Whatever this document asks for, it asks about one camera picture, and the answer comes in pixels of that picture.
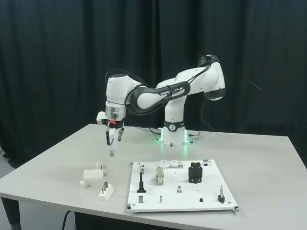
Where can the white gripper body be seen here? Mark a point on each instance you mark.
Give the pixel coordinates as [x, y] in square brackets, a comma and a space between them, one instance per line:
[116, 135]

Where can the long white peg holder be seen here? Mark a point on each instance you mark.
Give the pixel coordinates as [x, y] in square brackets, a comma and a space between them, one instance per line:
[92, 173]

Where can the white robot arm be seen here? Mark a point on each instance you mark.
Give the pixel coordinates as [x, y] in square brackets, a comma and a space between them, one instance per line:
[172, 110]

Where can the large metal square peg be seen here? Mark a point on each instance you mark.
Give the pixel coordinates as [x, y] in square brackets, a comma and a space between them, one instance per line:
[105, 185]

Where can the white square peg holder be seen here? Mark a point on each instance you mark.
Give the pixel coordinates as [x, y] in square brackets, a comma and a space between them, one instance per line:
[105, 195]

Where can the small white cube holder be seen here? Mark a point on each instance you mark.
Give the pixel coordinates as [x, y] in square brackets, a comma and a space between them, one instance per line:
[98, 164]

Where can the small cream cube holder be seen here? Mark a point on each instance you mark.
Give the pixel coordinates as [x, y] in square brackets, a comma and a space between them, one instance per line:
[84, 183]

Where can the white large gear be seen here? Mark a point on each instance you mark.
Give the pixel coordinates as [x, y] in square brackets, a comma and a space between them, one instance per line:
[163, 163]

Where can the white medium gear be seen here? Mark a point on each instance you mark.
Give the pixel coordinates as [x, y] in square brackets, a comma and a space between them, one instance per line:
[174, 163]

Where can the metal BNC plug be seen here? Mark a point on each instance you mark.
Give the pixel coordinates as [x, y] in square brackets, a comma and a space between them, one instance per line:
[178, 189]

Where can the black D-SUB plug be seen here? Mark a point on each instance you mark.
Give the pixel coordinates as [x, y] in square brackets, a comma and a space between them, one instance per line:
[195, 173]

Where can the white task board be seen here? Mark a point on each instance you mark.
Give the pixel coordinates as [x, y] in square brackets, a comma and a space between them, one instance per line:
[182, 203]

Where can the metal bolt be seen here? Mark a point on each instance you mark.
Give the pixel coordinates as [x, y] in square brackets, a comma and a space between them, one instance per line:
[205, 161]

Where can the black curtain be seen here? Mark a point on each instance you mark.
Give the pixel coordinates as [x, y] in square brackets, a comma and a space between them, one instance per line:
[48, 48]

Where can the dark table leg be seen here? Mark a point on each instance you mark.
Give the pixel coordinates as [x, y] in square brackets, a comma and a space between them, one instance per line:
[10, 215]

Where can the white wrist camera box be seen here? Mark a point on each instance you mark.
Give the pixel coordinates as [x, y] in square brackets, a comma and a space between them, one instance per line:
[100, 117]

